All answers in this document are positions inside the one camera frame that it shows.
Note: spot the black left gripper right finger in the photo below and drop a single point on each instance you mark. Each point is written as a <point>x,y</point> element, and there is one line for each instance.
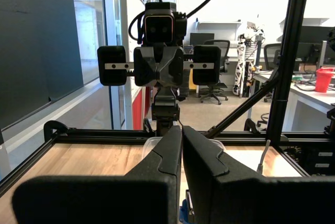
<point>248,200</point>

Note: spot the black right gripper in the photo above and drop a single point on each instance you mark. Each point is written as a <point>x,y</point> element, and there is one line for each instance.
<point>111,54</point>

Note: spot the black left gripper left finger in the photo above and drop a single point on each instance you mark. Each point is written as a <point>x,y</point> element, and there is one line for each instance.
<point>104,200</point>

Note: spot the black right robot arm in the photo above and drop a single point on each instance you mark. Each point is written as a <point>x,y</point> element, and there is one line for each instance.
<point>166,111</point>

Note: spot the silver connector plate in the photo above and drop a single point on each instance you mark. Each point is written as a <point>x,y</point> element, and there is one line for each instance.
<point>187,203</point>

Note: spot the white task board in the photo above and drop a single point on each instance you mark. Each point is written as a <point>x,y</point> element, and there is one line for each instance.
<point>243,163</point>

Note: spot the black computer monitor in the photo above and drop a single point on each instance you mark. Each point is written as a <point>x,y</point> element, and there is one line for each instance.
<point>204,38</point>
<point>314,35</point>

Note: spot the blue mounting block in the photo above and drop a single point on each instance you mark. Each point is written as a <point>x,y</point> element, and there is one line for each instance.
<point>182,213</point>

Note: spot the black office chair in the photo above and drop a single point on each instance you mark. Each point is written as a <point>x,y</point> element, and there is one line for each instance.
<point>270,56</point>
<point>225,51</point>

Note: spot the clear plastic tub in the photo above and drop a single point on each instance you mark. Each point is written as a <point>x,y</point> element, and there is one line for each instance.
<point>150,145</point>

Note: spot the black control box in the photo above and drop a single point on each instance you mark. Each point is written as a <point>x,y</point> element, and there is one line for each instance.
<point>308,161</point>

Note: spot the white lattice stand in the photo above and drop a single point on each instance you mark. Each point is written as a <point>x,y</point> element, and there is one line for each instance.
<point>240,72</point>

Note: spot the white desk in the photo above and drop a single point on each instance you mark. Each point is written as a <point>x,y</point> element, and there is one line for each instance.
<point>308,98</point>

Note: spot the red bucket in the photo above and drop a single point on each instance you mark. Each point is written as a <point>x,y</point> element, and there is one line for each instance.
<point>323,81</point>

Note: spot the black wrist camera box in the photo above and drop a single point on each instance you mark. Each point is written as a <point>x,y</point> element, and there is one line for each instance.
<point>158,29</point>

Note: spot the black frame rail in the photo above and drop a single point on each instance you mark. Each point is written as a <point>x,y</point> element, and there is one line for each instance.
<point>294,163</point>
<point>26,163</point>
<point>104,135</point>

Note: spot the black corner bracket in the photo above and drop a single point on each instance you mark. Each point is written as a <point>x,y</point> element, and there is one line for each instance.
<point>49,127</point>
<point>248,124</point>

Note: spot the white wall shelf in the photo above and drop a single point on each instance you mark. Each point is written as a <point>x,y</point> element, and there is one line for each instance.
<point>222,29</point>

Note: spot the black diagonal frame brace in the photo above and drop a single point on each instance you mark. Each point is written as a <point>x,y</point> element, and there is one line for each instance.
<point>240,107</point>

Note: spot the black frame upright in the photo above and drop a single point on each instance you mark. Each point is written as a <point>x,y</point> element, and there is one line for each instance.
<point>289,51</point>

